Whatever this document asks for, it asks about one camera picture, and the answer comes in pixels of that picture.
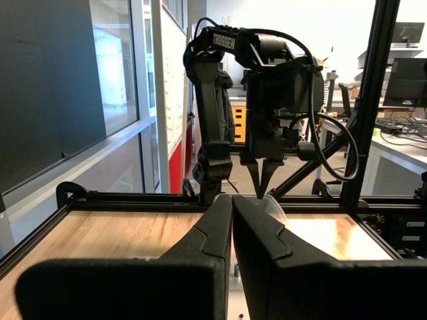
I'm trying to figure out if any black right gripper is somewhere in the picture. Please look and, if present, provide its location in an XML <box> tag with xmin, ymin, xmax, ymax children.
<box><xmin>239</xmin><ymin>56</ymin><xmax>325</xmax><ymax>197</ymax></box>

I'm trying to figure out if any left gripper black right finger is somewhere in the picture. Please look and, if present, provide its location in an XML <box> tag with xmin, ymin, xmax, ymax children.
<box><xmin>232</xmin><ymin>195</ymin><xmax>427</xmax><ymax>320</ymax></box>

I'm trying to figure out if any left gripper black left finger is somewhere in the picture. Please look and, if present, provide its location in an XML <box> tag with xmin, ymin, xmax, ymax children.
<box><xmin>15</xmin><ymin>195</ymin><xmax>234</xmax><ymax>320</ymax></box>

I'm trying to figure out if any clear plastic tub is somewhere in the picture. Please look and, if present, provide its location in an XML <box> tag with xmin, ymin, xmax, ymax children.
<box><xmin>233</xmin><ymin>192</ymin><xmax>288</xmax><ymax>234</ymax></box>

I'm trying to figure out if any orange drawer cabinet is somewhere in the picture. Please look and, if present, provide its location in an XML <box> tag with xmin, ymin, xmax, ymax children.
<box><xmin>231</xmin><ymin>105</ymin><xmax>248</xmax><ymax>143</ymax></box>

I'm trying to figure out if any dark hanging jacket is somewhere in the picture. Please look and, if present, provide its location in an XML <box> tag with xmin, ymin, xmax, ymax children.
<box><xmin>216</xmin><ymin>69</ymin><xmax>235</xmax><ymax>146</ymax></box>

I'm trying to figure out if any black office chair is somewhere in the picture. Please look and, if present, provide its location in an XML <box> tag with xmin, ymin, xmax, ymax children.
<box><xmin>337</xmin><ymin>82</ymin><xmax>355</xmax><ymax>121</ymax></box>

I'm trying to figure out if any white partition with red panel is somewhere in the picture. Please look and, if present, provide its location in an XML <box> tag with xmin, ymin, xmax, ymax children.
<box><xmin>151</xmin><ymin>0</ymin><xmax>193</xmax><ymax>195</ymax></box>

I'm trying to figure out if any white office desk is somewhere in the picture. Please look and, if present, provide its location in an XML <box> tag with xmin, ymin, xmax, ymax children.
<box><xmin>362</xmin><ymin>131</ymin><xmax>427</xmax><ymax>197</ymax></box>

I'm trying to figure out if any large black monitor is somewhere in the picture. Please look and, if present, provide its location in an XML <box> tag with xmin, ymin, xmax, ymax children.
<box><xmin>382</xmin><ymin>57</ymin><xmax>427</xmax><ymax>108</ymax></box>

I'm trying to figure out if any small black monitor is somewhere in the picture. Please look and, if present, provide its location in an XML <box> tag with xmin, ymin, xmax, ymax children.
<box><xmin>390</xmin><ymin>22</ymin><xmax>426</xmax><ymax>49</ymax></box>

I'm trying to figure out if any black right arm wrist cable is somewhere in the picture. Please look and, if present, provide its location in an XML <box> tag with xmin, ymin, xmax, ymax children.
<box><xmin>256</xmin><ymin>28</ymin><xmax>361</xmax><ymax>181</ymax></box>

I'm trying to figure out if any black table frame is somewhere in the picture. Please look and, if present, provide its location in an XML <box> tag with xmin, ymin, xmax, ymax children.
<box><xmin>0</xmin><ymin>0</ymin><xmax>427</xmax><ymax>281</ymax></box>

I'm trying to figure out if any black right arm elbow cable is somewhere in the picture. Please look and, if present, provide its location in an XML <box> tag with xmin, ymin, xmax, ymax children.
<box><xmin>194</xmin><ymin>16</ymin><xmax>235</xmax><ymax>38</ymax></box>

